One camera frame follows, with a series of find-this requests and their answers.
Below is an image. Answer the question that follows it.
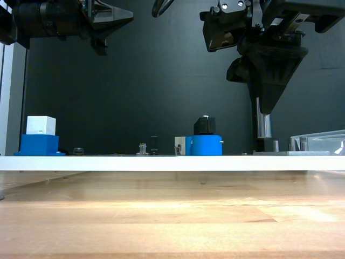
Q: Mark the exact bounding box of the steel cylinder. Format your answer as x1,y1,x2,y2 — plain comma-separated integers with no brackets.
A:
255,97,272,139

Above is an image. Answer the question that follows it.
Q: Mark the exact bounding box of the black block with silver top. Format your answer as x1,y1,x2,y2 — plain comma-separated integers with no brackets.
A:
193,115,216,135

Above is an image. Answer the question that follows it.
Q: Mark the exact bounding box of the blue round holder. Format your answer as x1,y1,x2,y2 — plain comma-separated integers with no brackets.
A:
190,134,224,156

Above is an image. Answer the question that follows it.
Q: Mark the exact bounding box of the clear plastic tub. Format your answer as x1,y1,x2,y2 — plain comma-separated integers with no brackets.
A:
289,129,345,156

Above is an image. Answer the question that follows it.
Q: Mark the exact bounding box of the white connector housing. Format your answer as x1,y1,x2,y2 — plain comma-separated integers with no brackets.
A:
174,136,193,156

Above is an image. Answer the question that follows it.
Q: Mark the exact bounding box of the white cube plug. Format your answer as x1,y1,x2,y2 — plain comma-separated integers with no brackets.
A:
26,115,57,135

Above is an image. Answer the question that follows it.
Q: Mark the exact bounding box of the blue square socket base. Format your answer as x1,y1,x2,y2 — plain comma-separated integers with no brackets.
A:
13,134,66,156

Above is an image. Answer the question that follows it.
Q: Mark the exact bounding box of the white task board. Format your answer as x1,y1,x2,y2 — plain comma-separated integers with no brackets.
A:
0,155,345,172

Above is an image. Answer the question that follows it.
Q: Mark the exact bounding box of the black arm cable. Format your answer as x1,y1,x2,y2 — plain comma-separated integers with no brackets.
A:
151,0,174,18

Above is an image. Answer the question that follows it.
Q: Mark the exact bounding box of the black metal frame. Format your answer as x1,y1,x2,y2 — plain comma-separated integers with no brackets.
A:
250,98,266,152

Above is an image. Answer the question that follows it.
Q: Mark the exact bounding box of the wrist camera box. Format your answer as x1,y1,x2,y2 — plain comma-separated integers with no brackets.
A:
199,10,250,52

